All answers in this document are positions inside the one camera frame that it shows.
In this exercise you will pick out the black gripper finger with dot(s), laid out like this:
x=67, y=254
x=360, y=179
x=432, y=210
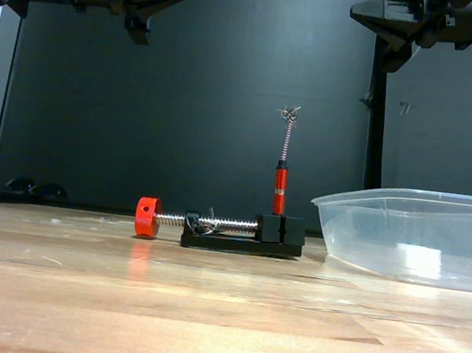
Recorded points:
x=150, y=2
x=397, y=8
x=394, y=32

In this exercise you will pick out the clear plastic tub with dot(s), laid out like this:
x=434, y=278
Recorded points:
x=382, y=256

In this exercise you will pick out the black vise with red knob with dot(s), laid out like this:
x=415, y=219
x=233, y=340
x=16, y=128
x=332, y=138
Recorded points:
x=280, y=234

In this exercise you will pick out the black aluminium frame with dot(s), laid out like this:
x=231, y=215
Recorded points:
x=371, y=159

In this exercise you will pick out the black frame clamp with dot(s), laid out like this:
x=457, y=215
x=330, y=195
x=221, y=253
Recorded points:
x=19, y=183
x=49, y=189

